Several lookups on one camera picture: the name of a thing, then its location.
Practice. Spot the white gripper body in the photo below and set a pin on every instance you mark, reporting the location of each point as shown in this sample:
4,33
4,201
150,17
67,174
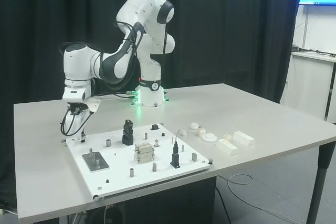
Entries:
76,125

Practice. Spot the small dark metal bolt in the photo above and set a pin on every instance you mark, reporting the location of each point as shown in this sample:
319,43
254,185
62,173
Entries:
83,139

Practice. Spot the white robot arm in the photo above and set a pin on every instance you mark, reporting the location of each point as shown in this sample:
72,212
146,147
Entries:
76,64

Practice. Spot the flat white mounting plate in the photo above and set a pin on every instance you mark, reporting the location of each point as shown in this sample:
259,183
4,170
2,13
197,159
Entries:
94,104

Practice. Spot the metal round peg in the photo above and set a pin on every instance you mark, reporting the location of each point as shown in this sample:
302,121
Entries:
131,172
107,143

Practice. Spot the black D-SUB plug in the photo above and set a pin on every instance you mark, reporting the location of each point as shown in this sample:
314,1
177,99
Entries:
127,136

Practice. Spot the white task board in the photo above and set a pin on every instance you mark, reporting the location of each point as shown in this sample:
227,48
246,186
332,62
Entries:
118,161

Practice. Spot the beige rectangular plug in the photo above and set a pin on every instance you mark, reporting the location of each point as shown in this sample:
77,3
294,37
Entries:
144,152

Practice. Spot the metal BNC plug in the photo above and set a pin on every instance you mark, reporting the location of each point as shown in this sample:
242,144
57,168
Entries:
157,143

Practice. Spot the metal square peg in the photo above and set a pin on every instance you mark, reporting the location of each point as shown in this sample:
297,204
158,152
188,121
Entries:
194,157
154,168

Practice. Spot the black curtain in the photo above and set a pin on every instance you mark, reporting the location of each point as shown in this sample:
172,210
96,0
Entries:
52,24

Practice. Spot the white small gear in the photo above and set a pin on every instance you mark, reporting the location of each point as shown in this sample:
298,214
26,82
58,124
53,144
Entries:
184,132

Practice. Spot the white medium gear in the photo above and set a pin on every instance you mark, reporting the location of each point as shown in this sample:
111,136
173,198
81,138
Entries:
194,126

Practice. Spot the small white holder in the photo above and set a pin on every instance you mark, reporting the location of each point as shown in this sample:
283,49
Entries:
227,137
201,131

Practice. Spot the white large gear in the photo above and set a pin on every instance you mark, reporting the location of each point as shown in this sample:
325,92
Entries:
209,137

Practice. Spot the long white peg holder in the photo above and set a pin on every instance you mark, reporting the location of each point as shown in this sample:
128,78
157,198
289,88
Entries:
244,138
228,147

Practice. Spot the black table leg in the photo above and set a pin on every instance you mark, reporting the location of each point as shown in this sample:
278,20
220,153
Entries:
319,182

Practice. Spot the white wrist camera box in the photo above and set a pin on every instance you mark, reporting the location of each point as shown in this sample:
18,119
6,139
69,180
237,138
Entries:
74,94

